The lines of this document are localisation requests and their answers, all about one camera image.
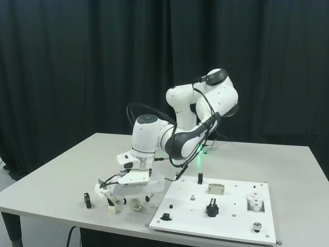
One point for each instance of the black table leg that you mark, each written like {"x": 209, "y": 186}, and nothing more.
{"x": 11, "y": 231}

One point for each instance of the small white plug holder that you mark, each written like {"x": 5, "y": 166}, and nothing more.
{"x": 113, "y": 209}

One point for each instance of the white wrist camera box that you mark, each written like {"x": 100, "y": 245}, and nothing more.
{"x": 123, "y": 160}

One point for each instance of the white large gear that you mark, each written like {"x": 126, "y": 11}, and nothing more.
{"x": 249, "y": 197}

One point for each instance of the white peg holder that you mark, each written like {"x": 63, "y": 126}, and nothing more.
{"x": 99, "y": 191}

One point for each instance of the metal BNC plug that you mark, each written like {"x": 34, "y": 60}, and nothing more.
{"x": 257, "y": 226}

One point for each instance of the black D-SUB plug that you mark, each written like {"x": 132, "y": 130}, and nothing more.
{"x": 212, "y": 209}

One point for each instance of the black connector block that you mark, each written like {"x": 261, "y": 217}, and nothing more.
{"x": 87, "y": 202}

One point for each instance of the black curtain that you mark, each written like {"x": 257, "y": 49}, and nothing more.
{"x": 77, "y": 64}

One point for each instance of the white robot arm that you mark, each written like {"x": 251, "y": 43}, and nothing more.
{"x": 180, "y": 103}

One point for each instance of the beige metal waterproof plug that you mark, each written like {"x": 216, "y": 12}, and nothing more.
{"x": 135, "y": 205}

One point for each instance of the white medium gear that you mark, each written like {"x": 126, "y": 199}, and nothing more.
{"x": 259, "y": 203}

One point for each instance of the white small gear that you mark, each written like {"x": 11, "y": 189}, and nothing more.
{"x": 259, "y": 209}

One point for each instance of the small white bolt holder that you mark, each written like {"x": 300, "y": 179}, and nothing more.
{"x": 115, "y": 198}

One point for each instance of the white task board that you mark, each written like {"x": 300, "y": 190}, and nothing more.
{"x": 195, "y": 213}

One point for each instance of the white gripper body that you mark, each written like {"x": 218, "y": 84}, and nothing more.
{"x": 138, "y": 189}

